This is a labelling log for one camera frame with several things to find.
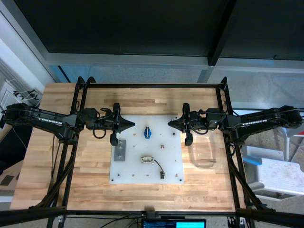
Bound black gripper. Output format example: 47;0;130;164
101;102;136;146
167;103;207;146

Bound black USB cable with connector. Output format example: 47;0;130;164
153;159;166;175

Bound beige connector housing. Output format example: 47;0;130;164
141;155;156;165

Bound grey metal plate with bar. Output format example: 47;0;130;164
113;139;127;162

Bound clear plastic tub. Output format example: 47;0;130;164
189;132;217;169

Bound white plastic board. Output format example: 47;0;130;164
109;114;186;185

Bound laptop screen with blue edge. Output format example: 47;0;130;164
141;218;207;228

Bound white metal stand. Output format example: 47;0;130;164
280;125;304;165

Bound white step stool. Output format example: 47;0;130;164
246;157;304;203

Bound brown cardboard box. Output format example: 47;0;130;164
0;160;25;191

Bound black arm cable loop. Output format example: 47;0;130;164
92;123;107;139

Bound black metal frame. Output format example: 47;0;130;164
0;76;304;228

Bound black camera box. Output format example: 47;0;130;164
145;207;159;218

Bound black floor cables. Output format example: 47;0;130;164
66;214;143;228

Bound white cable bundle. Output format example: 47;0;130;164
12;88;41;102

